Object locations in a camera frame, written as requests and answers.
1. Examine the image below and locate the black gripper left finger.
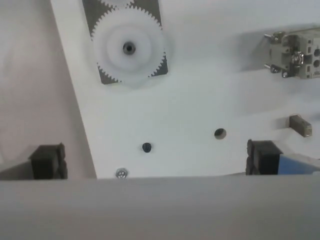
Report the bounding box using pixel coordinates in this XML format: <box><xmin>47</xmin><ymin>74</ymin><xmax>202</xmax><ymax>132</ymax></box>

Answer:
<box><xmin>0</xmin><ymin>142</ymin><xmax>69</xmax><ymax>181</ymax></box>

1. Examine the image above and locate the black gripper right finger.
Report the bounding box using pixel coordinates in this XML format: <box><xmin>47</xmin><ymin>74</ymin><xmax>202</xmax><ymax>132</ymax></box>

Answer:
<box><xmin>245</xmin><ymin>138</ymin><xmax>320</xmax><ymax>176</ymax></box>

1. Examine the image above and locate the metal square peg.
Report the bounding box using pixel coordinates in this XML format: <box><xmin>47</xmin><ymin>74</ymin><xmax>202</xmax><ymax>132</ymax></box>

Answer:
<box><xmin>288</xmin><ymin>113</ymin><xmax>313</xmax><ymax>138</ymax></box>

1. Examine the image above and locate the white task board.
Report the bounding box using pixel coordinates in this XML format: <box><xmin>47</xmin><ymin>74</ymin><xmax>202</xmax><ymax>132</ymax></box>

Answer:
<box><xmin>49</xmin><ymin>0</ymin><xmax>320</xmax><ymax>180</ymax></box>

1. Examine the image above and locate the beige waterproof plug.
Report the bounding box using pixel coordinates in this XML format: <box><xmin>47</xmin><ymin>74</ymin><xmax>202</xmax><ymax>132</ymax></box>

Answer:
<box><xmin>263</xmin><ymin>31</ymin><xmax>320</xmax><ymax>80</ymax></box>

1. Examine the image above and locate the white large gear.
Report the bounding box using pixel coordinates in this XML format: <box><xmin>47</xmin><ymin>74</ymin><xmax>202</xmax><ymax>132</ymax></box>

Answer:
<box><xmin>90</xmin><ymin>4</ymin><xmax>174</xmax><ymax>90</ymax></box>

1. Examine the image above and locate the white medium gear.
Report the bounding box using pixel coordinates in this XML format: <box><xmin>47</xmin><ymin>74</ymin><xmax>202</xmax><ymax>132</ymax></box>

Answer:
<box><xmin>99</xmin><ymin>0</ymin><xmax>137</xmax><ymax>11</ymax></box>

